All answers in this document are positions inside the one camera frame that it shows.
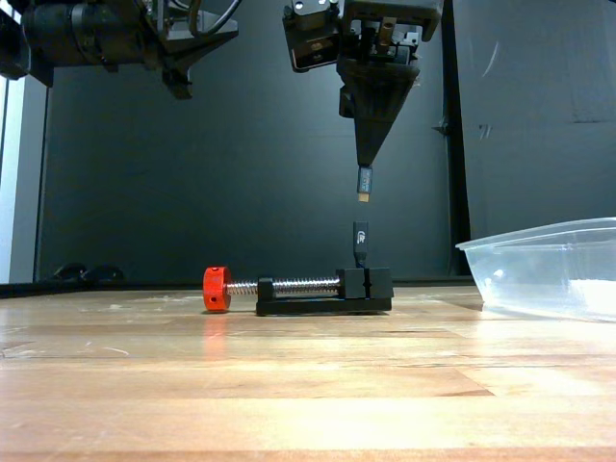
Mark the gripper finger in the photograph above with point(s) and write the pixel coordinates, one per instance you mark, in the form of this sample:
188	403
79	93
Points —
347	101
178	24
380	101
197	50

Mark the black USB-C socket adapter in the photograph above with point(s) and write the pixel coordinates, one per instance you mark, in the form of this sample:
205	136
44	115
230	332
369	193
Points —
361	238

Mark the black vise with red knob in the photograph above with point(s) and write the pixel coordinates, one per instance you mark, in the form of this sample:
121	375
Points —
366	289

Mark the clear plastic tub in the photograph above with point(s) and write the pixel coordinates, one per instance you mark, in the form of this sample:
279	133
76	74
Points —
529	289

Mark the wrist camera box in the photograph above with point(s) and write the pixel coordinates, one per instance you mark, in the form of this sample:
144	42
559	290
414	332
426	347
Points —
313	53

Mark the black wall post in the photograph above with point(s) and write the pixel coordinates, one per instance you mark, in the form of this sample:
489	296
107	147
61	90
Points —
457	192

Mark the black metal frame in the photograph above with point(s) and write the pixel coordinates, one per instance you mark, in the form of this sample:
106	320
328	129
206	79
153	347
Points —
144	287

